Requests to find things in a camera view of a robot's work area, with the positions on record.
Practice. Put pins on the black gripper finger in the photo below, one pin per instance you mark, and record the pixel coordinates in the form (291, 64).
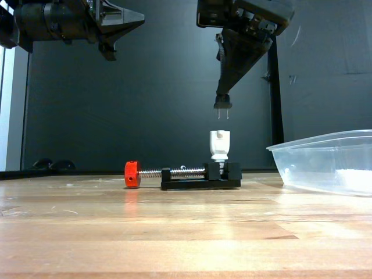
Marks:
(241, 58)
(130, 17)
(122, 30)

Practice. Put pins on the white receptacle socket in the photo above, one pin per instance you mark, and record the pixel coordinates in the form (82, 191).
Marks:
(220, 145)

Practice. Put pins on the clear plastic tub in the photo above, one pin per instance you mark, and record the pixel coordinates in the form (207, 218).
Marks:
(290, 162)

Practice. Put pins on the black clamp with red knob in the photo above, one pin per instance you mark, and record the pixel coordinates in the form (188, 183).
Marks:
(200, 183)

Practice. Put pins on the black curved frame bracket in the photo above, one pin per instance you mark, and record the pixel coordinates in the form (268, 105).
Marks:
(43, 164)
(64, 164)

